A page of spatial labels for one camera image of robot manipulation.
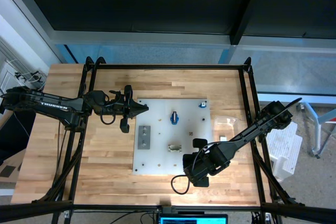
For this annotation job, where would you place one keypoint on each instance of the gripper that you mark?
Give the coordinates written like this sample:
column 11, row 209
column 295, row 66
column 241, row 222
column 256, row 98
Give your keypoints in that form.
column 202, row 167
column 127, row 108

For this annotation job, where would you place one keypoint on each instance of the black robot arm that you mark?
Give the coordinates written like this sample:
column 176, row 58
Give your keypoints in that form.
column 249, row 132
column 52, row 104

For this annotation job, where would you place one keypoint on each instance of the beige connector housing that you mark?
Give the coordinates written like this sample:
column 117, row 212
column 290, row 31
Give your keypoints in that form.
column 175, row 148

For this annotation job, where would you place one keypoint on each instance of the blue connector holder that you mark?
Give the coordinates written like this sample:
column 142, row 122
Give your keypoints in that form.
column 174, row 121

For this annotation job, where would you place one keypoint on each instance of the blue white small connector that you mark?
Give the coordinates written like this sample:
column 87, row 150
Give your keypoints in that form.
column 202, row 105

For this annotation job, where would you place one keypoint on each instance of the grey metal plate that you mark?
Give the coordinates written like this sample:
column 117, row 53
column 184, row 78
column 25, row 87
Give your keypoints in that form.
column 139, row 137

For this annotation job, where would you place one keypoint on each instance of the small white part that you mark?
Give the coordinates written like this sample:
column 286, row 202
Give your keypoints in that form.
column 223, row 138

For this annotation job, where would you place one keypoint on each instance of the white task board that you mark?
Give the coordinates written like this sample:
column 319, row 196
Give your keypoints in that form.
column 162, row 155

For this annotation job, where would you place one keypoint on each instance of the clear plastic tub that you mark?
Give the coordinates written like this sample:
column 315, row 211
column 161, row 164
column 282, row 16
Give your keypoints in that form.
column 223, row 124

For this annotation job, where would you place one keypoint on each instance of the laptop screen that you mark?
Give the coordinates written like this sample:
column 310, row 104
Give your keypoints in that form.
column 191, row 220

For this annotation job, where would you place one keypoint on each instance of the white foam block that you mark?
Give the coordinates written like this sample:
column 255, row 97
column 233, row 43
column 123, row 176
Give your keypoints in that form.
column 284, row 150

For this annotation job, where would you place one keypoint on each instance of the grey metal stand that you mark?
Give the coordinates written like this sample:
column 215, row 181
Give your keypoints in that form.
column 316, row 129

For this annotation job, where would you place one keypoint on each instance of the brown cardboard box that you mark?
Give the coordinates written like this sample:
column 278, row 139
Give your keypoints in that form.
column 15, row 161

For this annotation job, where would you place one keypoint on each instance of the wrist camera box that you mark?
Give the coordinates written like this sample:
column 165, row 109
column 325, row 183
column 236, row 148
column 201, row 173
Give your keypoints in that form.
column 188, row 159

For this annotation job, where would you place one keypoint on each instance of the short steel post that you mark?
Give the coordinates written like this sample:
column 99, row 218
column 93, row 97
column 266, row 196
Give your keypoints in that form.
column 144, row 130

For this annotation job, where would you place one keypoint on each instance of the black aluminium frame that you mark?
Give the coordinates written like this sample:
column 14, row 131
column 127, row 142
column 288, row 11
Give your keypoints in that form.
column 168, row 66

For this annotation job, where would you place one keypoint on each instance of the black table camera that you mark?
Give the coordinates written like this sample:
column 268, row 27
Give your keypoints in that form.
column 166, row 208

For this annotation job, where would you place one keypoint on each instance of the black upright post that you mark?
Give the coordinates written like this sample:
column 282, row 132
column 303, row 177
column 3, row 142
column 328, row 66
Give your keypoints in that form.
column 244, row 11

